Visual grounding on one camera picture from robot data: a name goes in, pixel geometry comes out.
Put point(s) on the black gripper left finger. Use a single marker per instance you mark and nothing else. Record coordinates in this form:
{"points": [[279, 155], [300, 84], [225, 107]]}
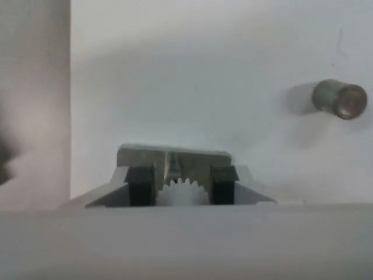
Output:
{"points": [[141, 186]]}

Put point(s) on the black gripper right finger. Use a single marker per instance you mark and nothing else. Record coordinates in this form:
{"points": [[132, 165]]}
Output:
{"points": [[223, 186]]}

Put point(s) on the white small gear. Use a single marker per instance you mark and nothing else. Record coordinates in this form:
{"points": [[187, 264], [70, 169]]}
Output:
{"points": [[182, 195]]}

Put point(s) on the white task board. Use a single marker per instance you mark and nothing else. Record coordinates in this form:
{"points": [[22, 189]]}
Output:
{"points": [[204, 73]]}

